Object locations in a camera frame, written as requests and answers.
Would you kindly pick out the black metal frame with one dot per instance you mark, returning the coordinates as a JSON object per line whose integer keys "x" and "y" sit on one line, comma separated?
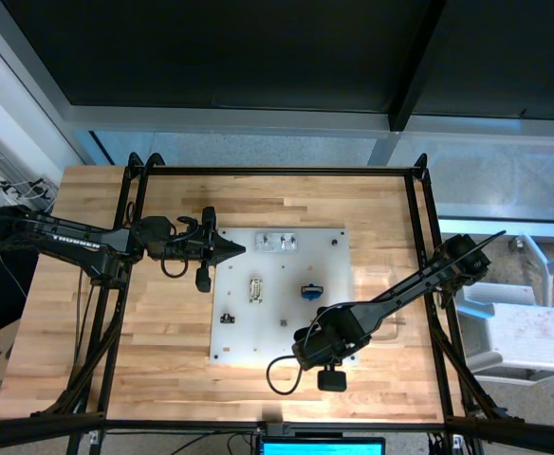
{"x": 258, "y": 170}

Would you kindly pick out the blue and black socket block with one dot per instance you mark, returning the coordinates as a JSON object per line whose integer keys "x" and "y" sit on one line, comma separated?
{"x": 311, "y": 292}

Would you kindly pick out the black vertical column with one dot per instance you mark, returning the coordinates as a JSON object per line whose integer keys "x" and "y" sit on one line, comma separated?
{"x": 414, "y": 61}

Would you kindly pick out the clear plastic tub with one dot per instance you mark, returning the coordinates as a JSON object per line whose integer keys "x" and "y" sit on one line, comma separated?
{"x": 367, "y": 284}

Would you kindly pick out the white plastic board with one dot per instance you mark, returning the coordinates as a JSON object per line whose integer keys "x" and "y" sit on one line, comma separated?
{"x": 258, "y": 351}

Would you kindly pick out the aluminium bar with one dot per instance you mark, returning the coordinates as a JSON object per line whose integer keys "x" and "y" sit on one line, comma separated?
{"x": 274, "y": 249}

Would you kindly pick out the black clamp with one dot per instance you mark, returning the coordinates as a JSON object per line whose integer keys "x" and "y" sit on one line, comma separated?
{"x": 228, "y": 318}

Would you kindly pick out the blue laptop screen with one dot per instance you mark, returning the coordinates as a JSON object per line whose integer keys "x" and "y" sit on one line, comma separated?
{"x": 319, "y": 448}

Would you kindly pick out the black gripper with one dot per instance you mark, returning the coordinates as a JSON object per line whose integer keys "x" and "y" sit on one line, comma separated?
{"x": 207, "y": 251}
{"x": 317, "y": 351}

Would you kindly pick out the small black table camera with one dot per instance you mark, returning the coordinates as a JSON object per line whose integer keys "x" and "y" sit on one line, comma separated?
{"x": 273, "y": 424}

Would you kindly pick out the small grey screw post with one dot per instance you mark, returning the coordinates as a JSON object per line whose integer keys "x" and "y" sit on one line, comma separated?
{"x": 283, "y": 242}
{"x": 293, "y": 242}
{"x": 265, "y": 242}

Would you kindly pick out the grey aluminium partition frame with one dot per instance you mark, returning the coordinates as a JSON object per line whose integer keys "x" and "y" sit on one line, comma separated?
{"x": 210, "y": 116}

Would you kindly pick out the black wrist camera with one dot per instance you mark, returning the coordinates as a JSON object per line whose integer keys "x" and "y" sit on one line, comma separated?
{"x": 331, "y": 380}

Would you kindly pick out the beige connector housing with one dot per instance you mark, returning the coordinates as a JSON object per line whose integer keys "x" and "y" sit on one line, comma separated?
{"x": 255, "y": 290}

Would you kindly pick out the white plastic step stool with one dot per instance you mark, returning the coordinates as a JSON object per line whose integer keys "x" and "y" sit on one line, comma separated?
{"x": 519, "y": 332}

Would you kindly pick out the white chair frame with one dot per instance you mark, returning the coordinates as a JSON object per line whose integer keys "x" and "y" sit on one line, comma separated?
{"x": 538, "y": 256}

